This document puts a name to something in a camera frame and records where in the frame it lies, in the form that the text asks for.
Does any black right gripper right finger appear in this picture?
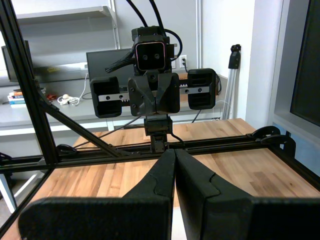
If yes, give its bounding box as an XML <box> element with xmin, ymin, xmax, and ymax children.
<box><xmin>175</xmin><ymin>148</ymin><xmax>320</xmax><ymax>240</ymax></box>

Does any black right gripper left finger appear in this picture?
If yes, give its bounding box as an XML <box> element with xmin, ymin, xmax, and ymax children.
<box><xmin>18</xmin><ymin>149</ymin><xmax>176</xmax><ymax>240</ymax></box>

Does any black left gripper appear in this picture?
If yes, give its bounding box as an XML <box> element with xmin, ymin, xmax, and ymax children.
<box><xmin>89</xmin><ymin>68</ymin><xmax>217</xmax><ymax>118</ymax></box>

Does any dark monitor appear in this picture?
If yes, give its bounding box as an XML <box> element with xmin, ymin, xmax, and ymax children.
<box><xmin>1</xmin><ymin>41</ymin><xmax>33</xmax><ymax>83</ymax></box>
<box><xmin>86</xmin><ymin>48</ymin><xmax>137</xmax><ymax>88</ymax></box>

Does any gray desk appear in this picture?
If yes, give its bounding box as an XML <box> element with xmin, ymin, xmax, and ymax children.
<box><xmin>0</xmin><ymin>72</ymin><xmax>227</xmax><ymax>137</ymax></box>

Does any small book stack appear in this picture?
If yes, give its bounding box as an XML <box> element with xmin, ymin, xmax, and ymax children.
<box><xmin>7</xmin><ymin>91</ymin><xmax>26</xmax><ymax>106</ymax></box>

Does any dark glass panel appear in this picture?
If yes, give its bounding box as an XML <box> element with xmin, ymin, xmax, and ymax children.
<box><xmin>289</xmin><ymin>0</ymin><xmax>320</xmax><ymax>127</ymax></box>

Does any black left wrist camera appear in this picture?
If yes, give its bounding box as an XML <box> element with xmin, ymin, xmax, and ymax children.
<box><xmin>134</xmin><ymin>37</ymin><xmax>168</xmax><ymax>72</ymax></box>

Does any black braided cable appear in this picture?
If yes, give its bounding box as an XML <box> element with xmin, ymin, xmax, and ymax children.
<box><xmin>104</xmin><ymin>51</ymin><xmax>137</xmax><ymax>75</ymax></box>

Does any thin black looped cable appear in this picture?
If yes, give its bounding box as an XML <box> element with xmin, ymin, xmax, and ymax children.
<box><xmin>163</xmin><ymin>28</ymin><xmax>184</xmax><ymax>61</ymax></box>

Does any aluminium post with bracket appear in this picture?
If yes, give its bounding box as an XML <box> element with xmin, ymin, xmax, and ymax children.
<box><xmin>221</xmin><ymin>43</ymin><xmax>243</xmax><ymax>121</ymax></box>

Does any thick black cable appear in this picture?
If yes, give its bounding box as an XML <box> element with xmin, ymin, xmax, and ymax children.
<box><xmin>125</xmin><ymin>0</ymin><xmax>149</xmax><ymax>28</ymax></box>
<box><xmin>149</xmin><ymin>0</ymin><xmax>166</xmax><ymax>33</ymax></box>

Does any white coiled cable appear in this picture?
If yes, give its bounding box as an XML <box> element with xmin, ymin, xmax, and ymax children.
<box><xmin>56</xmin><ymin>72</ymin><xmax>90</xmax><ymax>106</ymax></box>

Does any white wall shelf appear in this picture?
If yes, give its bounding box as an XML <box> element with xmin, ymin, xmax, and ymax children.
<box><xmin>14</xmin><ymin>4</ymin><xmax>120</xmax><ymax>51</ymax></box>

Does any black metal frame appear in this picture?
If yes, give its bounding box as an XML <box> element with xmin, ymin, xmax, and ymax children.
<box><xmin>0</xmin><ymin>0</ymin><xmax>297</xmax><ymax>240</ymax></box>

